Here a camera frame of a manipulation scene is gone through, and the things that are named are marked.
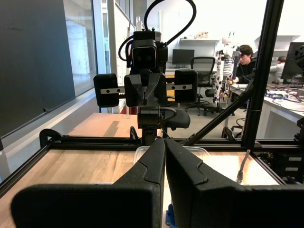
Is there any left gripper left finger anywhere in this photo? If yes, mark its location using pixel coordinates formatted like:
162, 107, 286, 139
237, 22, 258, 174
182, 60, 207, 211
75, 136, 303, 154
10, 137, 166, 228

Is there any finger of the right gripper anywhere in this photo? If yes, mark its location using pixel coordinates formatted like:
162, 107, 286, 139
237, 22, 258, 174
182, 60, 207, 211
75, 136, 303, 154
144, 74, 167, 106
124, 75, 146, 107

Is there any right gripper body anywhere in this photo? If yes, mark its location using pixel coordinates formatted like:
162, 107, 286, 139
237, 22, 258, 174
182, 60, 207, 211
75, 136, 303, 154
94, 68, 198, 107

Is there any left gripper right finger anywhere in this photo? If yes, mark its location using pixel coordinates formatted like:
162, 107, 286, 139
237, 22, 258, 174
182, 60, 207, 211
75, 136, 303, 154
165, 138, 304, 228

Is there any clear plastic container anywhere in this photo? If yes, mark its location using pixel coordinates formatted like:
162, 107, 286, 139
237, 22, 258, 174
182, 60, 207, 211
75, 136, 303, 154
134, 146, 212, 167

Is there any black office chair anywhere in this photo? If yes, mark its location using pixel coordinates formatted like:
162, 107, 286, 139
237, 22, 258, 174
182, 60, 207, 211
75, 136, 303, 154
163, 109, 191, 131
184, 56, 230, 117

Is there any black computer monitor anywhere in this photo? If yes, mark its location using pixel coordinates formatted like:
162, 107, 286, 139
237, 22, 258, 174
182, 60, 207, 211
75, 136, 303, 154
172, 49, 195, 69
281, 42, 304, 84

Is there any window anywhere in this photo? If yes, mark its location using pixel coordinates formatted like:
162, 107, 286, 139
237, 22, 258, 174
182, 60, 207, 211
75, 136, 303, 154
63, 0, 98, 97

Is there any white humanoid robot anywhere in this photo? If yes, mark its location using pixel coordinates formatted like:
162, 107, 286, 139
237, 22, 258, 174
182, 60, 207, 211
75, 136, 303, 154
212, 30, 241, 108

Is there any white shelf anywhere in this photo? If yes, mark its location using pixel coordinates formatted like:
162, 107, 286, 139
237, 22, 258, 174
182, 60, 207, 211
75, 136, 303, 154
178, 38, 221, 72

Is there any blue socket block with lobes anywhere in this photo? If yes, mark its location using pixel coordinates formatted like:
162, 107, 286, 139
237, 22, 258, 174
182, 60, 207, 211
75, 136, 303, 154
165, 203, 177, 227

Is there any person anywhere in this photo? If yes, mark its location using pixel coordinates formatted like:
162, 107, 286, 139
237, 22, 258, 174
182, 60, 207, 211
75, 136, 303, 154
231, 44, 259, 102
269, 56, 287, 84

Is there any white desk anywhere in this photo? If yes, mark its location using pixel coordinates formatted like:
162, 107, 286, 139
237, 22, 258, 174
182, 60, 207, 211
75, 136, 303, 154
227, 83, 304, 140

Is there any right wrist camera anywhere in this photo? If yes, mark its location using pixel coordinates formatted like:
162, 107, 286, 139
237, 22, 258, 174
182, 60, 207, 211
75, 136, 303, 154
131, 40, 158, 70

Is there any grey cable with clear plug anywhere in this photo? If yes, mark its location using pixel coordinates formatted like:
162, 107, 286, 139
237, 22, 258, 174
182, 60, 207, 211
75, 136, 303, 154
236, 149, 251, 184

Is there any black frame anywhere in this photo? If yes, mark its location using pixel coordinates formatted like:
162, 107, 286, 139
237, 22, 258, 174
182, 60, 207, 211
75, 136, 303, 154
0, 0, 304, 199

